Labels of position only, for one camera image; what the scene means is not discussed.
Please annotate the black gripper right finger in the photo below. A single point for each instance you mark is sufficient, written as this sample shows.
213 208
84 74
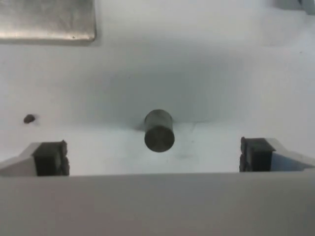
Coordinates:
256 157

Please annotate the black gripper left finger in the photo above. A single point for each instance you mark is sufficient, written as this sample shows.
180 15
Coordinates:
49 159

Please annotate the large metal round peg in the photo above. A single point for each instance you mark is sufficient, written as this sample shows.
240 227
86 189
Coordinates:
160 137

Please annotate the white task board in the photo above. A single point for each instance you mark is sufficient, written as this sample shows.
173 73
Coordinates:
197 61

